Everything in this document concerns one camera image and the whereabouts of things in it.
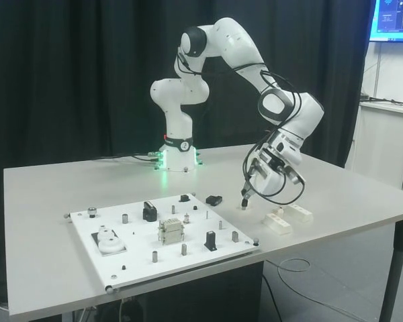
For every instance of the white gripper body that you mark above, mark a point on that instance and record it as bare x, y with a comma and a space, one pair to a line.
270, 182

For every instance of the black USB plug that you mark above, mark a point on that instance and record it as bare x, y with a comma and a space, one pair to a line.
244, 204

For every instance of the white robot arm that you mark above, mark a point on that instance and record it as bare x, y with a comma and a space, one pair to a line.
235, 43

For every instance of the black plug housing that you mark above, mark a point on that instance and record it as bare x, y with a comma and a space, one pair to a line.
214, 200

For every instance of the white peg holder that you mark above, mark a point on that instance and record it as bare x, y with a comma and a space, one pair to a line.
299, 213
278, 224

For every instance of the black Ethernet plug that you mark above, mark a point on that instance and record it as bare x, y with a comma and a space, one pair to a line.
184, 198

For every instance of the metal BNC plug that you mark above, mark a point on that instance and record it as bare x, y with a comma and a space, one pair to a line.
188, 218

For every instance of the beige waterproof plug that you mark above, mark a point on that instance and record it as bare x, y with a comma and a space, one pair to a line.
170, 231

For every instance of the black D-SUB plug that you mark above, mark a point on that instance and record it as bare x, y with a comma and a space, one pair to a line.
149, 212

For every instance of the white task board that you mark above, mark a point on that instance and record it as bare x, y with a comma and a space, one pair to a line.
174, 265

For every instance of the white cabinet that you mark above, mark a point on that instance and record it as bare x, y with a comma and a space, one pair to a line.
386, 141

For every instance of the white large gear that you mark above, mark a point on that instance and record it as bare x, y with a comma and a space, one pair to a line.
111, 245

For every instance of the white medium gear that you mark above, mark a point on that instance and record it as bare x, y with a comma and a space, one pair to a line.
106, 234

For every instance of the white small gear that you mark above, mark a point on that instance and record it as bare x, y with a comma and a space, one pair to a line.
103, 228

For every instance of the black table leg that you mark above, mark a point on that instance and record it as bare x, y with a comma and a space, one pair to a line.
394, 268

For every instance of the metal bolt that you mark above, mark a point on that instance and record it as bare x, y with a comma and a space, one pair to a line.
92, 212

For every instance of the blue screen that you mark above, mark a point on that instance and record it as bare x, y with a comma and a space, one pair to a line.
394, 20

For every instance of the black curtain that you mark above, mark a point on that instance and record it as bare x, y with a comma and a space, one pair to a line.
70, 84

